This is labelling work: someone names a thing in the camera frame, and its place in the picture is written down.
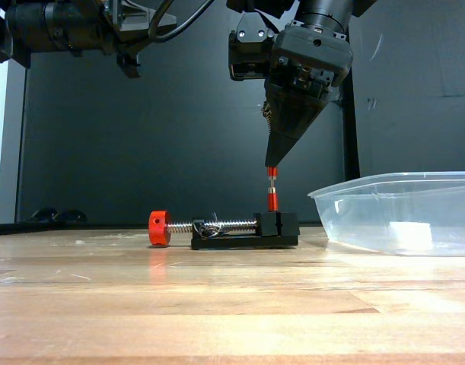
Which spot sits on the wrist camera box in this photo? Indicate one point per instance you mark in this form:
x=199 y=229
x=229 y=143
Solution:
x=251 y=45

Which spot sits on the clear plastic tub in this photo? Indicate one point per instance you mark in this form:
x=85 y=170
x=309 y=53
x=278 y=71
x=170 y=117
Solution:
x=369 y=213

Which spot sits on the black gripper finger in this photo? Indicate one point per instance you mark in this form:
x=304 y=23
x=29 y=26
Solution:
x=137 y=19
x=289 y=121
x=137 y=40

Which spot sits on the black clamp with red knob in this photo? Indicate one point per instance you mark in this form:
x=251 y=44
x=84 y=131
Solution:
x=278 y=228

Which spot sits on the black aluminium frame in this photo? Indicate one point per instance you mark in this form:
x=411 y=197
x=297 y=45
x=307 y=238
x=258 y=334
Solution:
x=64 y=228

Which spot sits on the black wall post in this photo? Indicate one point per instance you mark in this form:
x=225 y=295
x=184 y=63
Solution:
x=352 y=152

